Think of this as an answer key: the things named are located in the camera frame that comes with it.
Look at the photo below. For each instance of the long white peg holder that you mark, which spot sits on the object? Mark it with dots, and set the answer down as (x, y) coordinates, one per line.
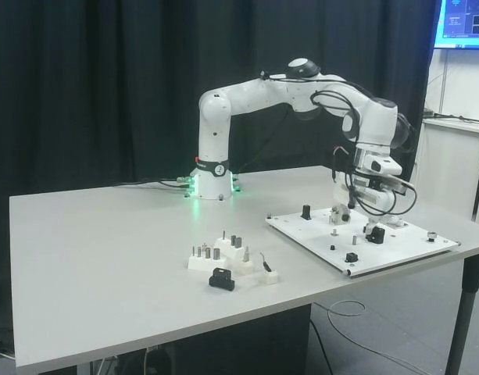
(200, 262)

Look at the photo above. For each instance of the black table leg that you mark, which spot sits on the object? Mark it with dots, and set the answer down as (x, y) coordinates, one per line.
(467, 304)

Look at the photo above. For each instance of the black waterproof plug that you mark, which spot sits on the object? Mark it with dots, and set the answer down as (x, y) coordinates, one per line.
(376, 235)

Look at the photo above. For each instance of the metal round peg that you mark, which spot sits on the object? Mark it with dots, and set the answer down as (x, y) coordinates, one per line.
(208, 253)
(216, 254)

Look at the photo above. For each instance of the small white peg holder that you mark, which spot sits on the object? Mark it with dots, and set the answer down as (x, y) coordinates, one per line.
(244, 266)

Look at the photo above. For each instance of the metal square peg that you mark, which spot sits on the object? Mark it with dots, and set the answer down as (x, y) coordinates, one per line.
(233, 239)
(238, 241)

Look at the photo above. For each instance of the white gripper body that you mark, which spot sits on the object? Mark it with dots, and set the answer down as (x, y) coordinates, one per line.
(383, 204)

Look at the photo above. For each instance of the black curtains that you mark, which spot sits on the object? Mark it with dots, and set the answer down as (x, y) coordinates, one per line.
(86, 78)

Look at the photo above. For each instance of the white task board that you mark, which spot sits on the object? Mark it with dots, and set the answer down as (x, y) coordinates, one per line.
(309, 238)

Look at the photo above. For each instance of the black D-SUB plug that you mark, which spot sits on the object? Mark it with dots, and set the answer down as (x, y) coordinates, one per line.
(222, 280)

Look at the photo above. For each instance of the white cabinet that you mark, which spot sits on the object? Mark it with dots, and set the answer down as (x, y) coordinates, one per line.
(450, 168)

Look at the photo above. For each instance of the black USB plug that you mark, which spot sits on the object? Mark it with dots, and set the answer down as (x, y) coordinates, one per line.
(306, 212)

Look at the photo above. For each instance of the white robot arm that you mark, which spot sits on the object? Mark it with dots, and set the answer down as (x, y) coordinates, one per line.
(223, 105)

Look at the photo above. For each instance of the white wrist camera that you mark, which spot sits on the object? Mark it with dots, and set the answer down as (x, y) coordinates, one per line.
(385, 166)

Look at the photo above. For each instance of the blue screen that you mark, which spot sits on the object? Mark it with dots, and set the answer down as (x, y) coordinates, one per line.
(463, 23)

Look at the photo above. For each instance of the white plug holder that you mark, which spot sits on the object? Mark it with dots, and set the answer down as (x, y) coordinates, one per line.
(268, 277)

